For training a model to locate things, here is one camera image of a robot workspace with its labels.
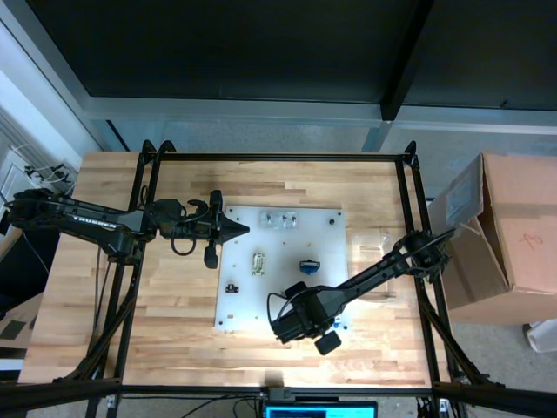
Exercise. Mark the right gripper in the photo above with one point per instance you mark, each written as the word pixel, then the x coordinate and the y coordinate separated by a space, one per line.
pixel 314 314

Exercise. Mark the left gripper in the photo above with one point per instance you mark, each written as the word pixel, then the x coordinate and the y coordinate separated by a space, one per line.
pixel 215 226

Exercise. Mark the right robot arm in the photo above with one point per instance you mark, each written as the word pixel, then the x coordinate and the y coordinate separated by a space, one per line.
pixel 374 272

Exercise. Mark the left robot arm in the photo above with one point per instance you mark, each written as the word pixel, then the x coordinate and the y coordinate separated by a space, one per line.
pixel 93 224

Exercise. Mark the blue socket block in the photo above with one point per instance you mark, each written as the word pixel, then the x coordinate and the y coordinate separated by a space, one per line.
pixel 338 325
pixel 309 266

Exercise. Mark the white task board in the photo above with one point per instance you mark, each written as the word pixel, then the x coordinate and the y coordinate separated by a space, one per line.
pixel 278 300

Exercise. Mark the beige many-pin connector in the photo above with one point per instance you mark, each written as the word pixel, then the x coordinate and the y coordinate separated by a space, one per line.
pixel 258 264

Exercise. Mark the black block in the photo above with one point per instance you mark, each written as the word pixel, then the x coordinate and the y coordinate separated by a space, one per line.
pixel 232 287

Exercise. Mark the clear plastic container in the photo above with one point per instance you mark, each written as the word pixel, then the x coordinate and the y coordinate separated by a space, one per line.
pixel 370 250

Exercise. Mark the blue screen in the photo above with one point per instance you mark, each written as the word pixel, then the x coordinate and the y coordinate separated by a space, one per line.
pixel 320 411

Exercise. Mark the cardboard box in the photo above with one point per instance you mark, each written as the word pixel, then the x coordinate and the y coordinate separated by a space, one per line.
pixel 518 235

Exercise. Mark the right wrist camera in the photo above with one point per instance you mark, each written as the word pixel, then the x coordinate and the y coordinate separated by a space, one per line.
pixel 290 326

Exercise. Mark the black frame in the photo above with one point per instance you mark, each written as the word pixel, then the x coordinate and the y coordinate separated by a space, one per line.
pixel 283 157

